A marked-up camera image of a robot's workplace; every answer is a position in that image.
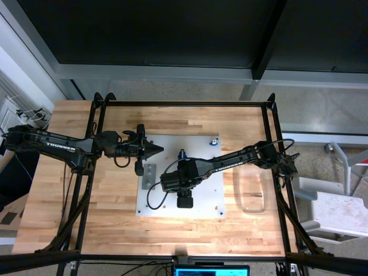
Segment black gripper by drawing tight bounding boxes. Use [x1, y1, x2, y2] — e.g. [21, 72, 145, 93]
[126, 124, 164, 177]
[177, 158, 199, 208]

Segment white board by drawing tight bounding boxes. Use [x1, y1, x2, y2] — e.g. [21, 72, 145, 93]
[135, 133, 227, 220]

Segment grey metal plate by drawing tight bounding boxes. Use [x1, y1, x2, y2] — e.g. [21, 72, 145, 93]
[140, 163, 158, 191]

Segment clear plastic tub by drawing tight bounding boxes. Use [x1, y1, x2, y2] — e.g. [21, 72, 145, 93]
[236, 166, 267, 214]

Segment screen with blue edge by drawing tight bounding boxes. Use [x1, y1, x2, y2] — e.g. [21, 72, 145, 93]
[171, 264, 250, 276]

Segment cardboard box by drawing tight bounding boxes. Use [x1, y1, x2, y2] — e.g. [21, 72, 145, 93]
[0, 194, 29, 231]

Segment white step stool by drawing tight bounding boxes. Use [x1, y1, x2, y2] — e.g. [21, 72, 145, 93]
[294, 175, 368, 245]

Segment white metal stand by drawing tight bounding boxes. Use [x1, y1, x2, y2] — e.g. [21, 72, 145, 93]
[324, 141, 368, 196]

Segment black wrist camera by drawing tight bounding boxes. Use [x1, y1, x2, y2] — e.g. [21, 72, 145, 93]
[160, 171, 185, 193]

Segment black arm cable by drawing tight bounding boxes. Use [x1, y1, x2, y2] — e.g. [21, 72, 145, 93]
[113, 149, 132, 168]
[257, 139, 296, 158]

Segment black camera cable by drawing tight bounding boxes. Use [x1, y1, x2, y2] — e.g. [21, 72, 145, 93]
[146, 157, 202, 210]

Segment black metal frame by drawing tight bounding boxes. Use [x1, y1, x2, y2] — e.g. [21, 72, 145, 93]
[0, 91, 368, 276]

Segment white cable bundle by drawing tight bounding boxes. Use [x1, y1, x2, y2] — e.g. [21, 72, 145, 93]
[14, 108, 51, 123]

